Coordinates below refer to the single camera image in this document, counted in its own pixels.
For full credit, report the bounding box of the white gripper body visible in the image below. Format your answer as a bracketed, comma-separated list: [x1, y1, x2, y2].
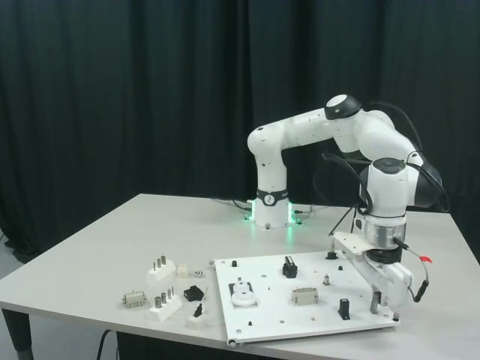
[350, 251, 414, 308]

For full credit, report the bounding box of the white round peg holder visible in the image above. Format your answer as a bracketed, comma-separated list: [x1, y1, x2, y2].
[145, 298, 185, 323]

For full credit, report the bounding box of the white square peg holder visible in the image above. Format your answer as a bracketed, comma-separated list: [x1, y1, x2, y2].
[145, 260, 177, 288]

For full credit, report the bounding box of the flat white mounting plate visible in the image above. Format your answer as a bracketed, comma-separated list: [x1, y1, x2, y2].
[333, 231, 377, 257]

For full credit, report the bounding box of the white task board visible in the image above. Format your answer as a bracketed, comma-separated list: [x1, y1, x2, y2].
[211, 250, 401, 338]

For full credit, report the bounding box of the white large gear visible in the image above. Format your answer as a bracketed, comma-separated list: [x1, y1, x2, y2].
[230, 292, 258, 309]

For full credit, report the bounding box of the black blocky plug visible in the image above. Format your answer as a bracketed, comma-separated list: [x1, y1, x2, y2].
[183, 285, 206, 303]

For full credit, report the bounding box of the small white plug holder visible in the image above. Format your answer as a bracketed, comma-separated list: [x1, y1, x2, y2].
[187, 313, 209, 332]

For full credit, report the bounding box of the black cabinet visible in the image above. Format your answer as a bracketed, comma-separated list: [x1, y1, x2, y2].
[115, 331, 234, 360]

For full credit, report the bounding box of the grey D-SUB plug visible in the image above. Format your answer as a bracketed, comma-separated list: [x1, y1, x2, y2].
[122, 291, 147, 310]

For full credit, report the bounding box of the black curtain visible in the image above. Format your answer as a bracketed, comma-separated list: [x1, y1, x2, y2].
[0, 0, 480, 260]

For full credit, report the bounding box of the dark grey table leg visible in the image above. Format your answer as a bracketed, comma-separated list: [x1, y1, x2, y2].
[2, 309, 32, 360]

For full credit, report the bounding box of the silver wrist ring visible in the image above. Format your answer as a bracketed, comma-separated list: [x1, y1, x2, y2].
[365, 220, 407, 251]

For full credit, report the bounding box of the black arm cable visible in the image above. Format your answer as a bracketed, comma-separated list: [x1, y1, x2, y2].
[313, 99, 451, 236]

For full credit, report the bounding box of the black plug with thin cable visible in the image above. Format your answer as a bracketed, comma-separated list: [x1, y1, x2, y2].
[192, 286, 210, 320]

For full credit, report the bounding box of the black floor cable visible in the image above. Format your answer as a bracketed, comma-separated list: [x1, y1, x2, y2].
[98, 328, 114, 360]

